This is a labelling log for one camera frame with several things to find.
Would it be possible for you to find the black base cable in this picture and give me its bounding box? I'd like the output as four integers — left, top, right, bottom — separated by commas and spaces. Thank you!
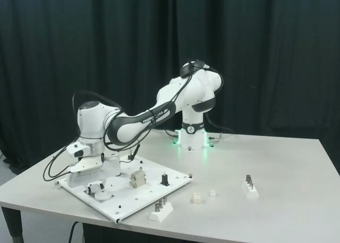
159, 128, 181, 137

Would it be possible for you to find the black floor cable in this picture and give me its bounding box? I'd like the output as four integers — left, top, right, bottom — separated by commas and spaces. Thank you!
68, 221, 81, 243

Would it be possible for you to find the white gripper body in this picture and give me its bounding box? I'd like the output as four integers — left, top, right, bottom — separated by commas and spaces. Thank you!
66, 155, 122, 188

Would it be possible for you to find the white task board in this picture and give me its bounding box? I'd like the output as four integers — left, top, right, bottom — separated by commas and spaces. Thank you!
54, 154, 194, 224

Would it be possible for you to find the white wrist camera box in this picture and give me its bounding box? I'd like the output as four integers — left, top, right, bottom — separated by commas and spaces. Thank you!
66, 144, 90, 158

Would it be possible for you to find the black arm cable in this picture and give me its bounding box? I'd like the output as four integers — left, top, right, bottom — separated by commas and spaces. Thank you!
105, 59, 257, 153

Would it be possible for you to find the black camera cable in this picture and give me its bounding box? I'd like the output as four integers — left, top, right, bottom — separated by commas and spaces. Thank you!
42, 90, 125, 182

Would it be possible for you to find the white large gear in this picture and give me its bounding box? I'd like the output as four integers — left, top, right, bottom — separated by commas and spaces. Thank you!
95, 191, 113, 203

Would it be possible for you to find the black cabinet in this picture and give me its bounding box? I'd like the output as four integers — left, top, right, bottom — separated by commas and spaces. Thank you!
82, 223, 171, 243

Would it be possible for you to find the black curtain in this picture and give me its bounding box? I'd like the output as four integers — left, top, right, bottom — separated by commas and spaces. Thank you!
0, 0, 340, 164

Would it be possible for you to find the dark table leg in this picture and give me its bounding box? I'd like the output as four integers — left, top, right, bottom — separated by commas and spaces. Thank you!
4, 207, 22, 243

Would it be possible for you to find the thin black rod on wire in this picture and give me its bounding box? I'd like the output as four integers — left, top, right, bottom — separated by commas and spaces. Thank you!
121, 144, 141, 163

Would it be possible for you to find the white square peg holder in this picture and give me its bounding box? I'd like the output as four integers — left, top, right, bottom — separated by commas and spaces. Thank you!
242, 181, 260, 199

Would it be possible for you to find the white round peg holder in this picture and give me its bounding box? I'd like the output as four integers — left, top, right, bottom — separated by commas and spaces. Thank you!
149, 205, 175, 222

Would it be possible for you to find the silver wrist ring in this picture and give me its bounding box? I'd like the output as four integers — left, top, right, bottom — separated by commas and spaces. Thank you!
87, 143, 104, 157

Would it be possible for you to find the flat white mounting plate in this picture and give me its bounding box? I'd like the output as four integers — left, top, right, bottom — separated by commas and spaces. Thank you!
69, 155, 103, 173

